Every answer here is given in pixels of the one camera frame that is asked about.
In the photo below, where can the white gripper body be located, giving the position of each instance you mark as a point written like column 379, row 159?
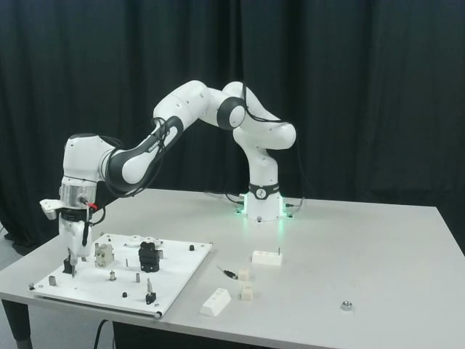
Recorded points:
column 72, row 236

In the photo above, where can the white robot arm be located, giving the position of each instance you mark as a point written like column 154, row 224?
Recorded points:
column 261, row 171

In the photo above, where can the large metal square peg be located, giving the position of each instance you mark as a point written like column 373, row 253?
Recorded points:
column 53, row 281

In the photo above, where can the thick metal round peg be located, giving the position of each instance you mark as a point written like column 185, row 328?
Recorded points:
column 137, row 277

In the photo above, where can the long white peg holder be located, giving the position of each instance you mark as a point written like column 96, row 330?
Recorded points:
column 216, row 301

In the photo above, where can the white round peg holder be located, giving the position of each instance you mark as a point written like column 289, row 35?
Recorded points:
column 266, row 259

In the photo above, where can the thin black rod red tag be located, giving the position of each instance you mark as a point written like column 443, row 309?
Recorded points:
column 85, row 232

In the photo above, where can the beige connector block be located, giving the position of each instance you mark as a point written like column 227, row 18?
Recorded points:
column 102, row 256

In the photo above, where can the metal BNC plug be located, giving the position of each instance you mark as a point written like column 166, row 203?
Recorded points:
column 112, row 275

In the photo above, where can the white medium gear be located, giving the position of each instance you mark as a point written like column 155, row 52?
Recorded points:
column 135, row 241

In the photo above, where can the white task board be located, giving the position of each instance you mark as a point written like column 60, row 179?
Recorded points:
column 109, row 291

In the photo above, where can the black D-SUB plug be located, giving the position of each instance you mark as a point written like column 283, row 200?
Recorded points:
column 149, row 256

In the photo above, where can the metal bolt with black base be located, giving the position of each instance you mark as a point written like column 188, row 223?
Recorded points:
column 150, row 292

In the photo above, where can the black table leg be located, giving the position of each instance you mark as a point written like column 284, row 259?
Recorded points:
column 14, row 323

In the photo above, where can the small white cube holder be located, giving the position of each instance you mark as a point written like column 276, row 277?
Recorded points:
column 247, row 293
column 243, row 274

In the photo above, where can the metal nut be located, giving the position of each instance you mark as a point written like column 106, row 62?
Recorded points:
column 344, row 305

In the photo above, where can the black curtain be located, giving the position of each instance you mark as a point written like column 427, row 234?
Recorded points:
column 327, row 91

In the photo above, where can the small white camera box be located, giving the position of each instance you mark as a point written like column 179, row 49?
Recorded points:
column 49, row 208

